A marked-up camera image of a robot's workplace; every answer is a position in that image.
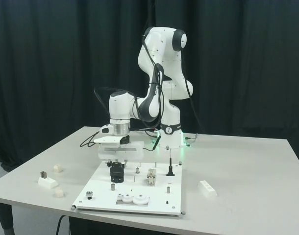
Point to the white task board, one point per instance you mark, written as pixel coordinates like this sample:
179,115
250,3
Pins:
149,198

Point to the black D-SUB plug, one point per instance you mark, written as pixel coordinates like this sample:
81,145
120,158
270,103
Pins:
117,173

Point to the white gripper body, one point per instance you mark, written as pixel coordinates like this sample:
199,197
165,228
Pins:
120,154

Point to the white medium gear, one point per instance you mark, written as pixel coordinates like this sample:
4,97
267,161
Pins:
126,198

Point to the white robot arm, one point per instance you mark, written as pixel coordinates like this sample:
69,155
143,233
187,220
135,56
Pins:
171,117

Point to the white small gear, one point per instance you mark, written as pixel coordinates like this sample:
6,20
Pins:
119,197

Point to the black table leg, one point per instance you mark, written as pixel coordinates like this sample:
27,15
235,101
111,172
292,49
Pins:
3,218

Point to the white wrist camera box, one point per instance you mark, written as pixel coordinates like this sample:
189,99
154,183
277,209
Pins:
106,128

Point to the white large gear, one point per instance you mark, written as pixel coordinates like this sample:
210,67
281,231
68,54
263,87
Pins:
140,199

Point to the metal bolt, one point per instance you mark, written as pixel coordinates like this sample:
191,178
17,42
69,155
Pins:
109,162

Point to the black curtain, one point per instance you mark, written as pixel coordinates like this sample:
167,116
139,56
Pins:
41,61

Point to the black USB plug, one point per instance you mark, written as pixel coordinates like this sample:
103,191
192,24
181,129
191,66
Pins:
170,171

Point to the thin black rod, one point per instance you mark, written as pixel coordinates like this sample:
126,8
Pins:
156,143

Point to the white peg holder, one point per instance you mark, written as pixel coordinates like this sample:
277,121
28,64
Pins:
47,183

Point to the white holder with holes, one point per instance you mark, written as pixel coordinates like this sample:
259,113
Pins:
207,189

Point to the grey waterproof plug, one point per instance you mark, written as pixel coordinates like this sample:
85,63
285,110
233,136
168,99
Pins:
152,177

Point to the small white cube holder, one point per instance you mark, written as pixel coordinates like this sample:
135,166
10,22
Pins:
58,192
57,169

